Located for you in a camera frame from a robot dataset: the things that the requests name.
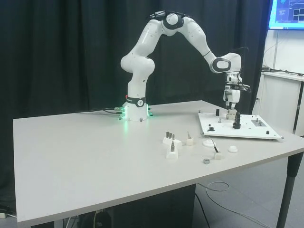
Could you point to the white large gear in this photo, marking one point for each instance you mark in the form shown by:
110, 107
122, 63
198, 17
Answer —
207, 144

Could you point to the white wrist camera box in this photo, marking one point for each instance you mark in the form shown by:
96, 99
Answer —
234, 80

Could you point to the white cabinet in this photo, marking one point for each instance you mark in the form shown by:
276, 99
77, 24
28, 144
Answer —
275, 107

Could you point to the white power strip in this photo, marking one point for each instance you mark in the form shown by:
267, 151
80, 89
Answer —
2, 215

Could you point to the white square peg holder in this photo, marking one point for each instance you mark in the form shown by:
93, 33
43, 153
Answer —
177, 142

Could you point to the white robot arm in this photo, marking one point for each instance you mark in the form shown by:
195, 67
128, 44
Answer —
137, 95

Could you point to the white round peg holder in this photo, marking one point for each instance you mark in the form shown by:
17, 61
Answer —
172, 155

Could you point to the black curtain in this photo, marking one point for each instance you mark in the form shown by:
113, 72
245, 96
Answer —
47, 47

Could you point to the small white plug holder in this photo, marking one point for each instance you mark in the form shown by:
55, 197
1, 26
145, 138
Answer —
219, 156
190, 142

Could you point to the black table leg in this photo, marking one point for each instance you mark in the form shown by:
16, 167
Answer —
288, 190

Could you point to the round metal BNC plug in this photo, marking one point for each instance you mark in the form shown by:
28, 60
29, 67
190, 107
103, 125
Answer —
204, 161

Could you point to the large metal round peg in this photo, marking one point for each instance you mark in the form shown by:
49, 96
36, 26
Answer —
173, 148

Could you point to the small grey plug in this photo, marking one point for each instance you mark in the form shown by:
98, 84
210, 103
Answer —
189, 136

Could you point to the white task board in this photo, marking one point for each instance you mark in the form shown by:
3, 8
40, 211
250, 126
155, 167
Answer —
225, 130

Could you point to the blue screen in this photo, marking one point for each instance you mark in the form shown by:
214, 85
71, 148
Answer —
287, 14

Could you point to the white medium gear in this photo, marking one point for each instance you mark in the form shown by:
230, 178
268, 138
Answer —
232, 149

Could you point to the large metal square peg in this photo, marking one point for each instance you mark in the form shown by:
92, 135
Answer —
167, 135

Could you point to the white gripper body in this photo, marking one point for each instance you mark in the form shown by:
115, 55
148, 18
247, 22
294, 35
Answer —
234, 96

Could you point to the black D-SUB plug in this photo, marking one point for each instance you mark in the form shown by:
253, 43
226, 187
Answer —
236, 122

